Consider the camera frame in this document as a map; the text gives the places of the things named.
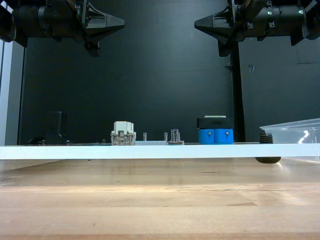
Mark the grey connector housing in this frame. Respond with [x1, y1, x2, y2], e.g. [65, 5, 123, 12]
[109, 121, 137, 146]

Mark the blue holder with black block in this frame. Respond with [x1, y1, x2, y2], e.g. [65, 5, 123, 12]
[196, 115, 235, 145]

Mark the black M12 threaded stud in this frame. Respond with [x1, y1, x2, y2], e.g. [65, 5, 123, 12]
[259, 133, 274, 145]

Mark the small metal connector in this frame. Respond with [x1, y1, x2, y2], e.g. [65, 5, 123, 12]
[166, 128, 185, 146]

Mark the clear plastic tub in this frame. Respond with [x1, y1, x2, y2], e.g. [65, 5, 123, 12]
[259, 117, 320, 161]

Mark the black round board foot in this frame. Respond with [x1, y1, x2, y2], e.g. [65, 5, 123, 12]
[254, 156, 283, 165]

